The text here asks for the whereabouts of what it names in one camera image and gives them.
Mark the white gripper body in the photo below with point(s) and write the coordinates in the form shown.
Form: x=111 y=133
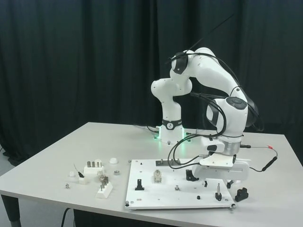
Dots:
x=236 y=171

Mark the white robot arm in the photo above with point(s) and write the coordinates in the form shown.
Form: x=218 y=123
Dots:
x=232 y=78

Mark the black D-SUB plug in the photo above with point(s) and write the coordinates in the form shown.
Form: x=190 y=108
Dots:
x=241 y=194

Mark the white task board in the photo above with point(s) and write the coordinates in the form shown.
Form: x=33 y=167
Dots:
x=163 y=196

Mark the small metal nut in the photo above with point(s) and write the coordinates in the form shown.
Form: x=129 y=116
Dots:
x=116 y=172

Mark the white large gear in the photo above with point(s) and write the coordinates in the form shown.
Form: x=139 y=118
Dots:
x=113 y=161

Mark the square metal peg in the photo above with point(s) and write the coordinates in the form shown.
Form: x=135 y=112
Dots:
x=105 y=180

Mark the white sloped peg holder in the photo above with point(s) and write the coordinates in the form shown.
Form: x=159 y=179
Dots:
x=104 y=192

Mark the metal BNC plug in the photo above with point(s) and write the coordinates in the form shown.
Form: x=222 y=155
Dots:
x=101 y=176

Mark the white peg holder block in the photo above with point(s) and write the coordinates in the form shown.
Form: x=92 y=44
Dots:
x=94 y=170

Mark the dark metal round peg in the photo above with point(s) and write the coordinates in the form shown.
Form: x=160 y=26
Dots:
x=88 y=163

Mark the small white plug holder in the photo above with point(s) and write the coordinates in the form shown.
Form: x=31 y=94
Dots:
x=83 y=180

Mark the white small gear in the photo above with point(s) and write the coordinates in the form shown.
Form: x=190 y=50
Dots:
x=71 y=174

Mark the small metal bolt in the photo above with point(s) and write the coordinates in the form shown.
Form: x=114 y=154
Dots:
x=67 y=186

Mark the black curtain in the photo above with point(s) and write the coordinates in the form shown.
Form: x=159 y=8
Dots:
x=71 y=59

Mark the black table leg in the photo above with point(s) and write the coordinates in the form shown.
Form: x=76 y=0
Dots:
x=10 y=210

